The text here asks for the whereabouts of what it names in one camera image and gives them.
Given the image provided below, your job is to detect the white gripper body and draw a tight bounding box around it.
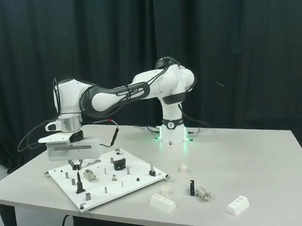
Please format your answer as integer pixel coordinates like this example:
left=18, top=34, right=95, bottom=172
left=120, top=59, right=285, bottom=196
left=46, top=136, right=104, bottom=162

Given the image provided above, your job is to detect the black USB plug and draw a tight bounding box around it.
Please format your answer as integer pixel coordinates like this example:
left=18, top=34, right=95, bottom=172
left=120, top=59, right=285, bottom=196
left=74, top=166, right=84, bottom=191

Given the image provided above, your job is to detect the white task board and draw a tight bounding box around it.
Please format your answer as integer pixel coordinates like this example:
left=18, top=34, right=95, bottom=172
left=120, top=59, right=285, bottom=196
left=42, top=147, right=173, bottom=212

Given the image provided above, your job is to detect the black box under table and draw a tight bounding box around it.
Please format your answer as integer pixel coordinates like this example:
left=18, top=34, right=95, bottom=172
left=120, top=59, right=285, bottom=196
left=72, top=211, right=172, bottom=226

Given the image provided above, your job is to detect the black table leg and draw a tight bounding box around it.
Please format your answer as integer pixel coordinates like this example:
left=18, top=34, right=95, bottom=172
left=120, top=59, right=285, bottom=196
left=0, top=202, right=19, bottom=226

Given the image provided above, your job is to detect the long white holder with holes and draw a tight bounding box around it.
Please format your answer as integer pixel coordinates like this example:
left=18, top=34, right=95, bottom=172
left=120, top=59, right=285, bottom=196
left=224, top=194, right=251, bottom=217
left=149, top=193, right=178, bottom=214

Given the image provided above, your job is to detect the black D-SUB plug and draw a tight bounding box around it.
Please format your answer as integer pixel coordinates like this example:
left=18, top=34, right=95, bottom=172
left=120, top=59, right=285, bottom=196
left=187, top=179, right=196, bottom=197

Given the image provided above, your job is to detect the black curtain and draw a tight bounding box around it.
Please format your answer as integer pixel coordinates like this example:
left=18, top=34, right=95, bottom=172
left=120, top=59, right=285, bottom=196
left=0, top=0, right=302, bottom=175

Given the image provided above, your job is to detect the grey waterproof plug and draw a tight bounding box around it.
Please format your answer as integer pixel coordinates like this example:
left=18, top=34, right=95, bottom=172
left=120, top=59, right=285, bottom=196
left=196, top=187, right=212, bottom=203

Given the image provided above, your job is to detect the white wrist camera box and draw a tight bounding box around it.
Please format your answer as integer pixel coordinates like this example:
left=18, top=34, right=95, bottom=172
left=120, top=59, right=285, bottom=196
left=44, top=120, right=62, bottom=132

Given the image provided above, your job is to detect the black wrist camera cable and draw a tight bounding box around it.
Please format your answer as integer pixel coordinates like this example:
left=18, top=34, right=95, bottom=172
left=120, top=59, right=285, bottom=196
left=16, top=120, right=59, bottom=152

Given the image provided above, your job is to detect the black floor cable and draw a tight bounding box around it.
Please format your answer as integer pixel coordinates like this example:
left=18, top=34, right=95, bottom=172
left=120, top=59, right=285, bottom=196
left=61, top=214, right=74, bottom=226

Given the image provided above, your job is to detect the Ethernet plug with grey cable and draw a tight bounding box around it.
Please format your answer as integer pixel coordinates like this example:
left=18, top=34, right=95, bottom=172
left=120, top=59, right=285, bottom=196
left=148, top=161, right=157, bottom=177

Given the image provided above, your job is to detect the black base cable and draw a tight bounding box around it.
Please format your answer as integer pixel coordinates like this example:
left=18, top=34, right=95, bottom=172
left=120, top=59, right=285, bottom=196
left=185, top=118, right=212, bottom=137

